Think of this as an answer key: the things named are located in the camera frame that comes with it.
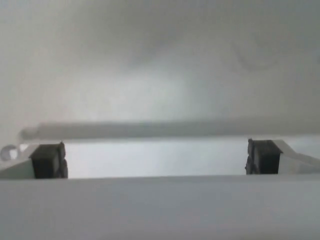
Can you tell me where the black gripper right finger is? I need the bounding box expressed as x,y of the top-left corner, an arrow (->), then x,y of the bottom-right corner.
245,136 -> 320,176

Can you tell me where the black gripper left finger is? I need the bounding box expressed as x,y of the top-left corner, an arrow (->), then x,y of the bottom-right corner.
0,141 -> 69,180

